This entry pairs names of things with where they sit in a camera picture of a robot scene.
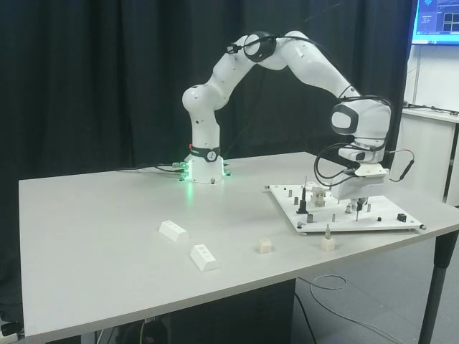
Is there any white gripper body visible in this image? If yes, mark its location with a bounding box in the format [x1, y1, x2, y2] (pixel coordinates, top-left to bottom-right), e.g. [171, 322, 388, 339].
[331, 174, 391, 201]

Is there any white holder with round holes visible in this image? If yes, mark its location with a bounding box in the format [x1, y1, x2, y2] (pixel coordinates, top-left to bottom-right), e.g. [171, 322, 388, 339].
[158, 220, 191, 242]

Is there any white task board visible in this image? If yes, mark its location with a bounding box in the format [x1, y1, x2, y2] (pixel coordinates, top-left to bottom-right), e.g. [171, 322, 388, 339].
[262, 182, 428, 236]

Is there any beige block assembly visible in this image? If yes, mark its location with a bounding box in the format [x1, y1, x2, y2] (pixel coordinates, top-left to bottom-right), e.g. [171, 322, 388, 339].
[309, 183, 328, 209]

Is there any black upright plug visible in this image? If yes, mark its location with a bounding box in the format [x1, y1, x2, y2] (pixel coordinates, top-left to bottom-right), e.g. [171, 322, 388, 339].
[296, 186, 310, 215]

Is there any dark table leg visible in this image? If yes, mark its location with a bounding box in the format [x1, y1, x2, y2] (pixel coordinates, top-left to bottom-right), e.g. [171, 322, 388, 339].
[418, 234, 453, 344]

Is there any white holder with square holes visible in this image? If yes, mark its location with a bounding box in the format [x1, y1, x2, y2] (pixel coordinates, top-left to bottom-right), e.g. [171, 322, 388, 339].
[189, 244, 222, 272]

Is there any blue screen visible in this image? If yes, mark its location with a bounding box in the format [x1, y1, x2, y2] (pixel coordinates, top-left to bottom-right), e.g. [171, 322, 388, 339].
[411, 0, 459, 46]

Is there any black curtain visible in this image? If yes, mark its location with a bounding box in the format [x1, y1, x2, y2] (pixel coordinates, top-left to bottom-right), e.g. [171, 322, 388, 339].
[0, 0, 419, 316]

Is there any thin black rod on wire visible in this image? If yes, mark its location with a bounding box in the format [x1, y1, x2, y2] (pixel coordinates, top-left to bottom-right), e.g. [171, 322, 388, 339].
[385, 148, 417, 182]

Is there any black looped wrist cable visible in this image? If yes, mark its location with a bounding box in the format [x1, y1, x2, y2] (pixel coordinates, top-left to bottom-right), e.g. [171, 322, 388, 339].
[313, 142, 361, 186]

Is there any grey cable on floor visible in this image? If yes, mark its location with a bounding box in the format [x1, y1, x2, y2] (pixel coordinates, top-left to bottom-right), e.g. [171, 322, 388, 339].
[309, 274, 435, 336]

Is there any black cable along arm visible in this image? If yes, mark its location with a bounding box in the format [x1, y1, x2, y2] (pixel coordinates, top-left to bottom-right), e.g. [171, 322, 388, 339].
[224, 31, 394, 151]

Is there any black cable at arm foot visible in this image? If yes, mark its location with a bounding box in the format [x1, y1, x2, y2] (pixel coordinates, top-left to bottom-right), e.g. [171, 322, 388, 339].
[120, 163, 188, 173]

